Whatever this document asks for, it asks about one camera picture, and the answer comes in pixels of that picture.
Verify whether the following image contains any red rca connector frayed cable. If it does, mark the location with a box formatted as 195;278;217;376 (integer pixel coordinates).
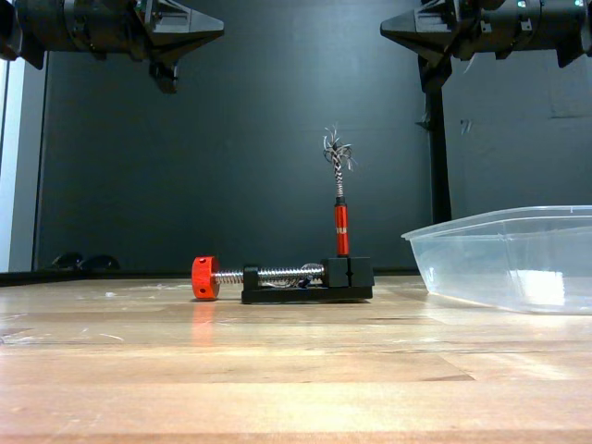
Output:
321;122;360;258

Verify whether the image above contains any black vise with red knob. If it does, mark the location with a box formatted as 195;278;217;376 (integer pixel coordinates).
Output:
191;253;375;305

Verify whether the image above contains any clear plastic tub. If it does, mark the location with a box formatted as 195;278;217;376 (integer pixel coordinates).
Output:
400;205;592;316

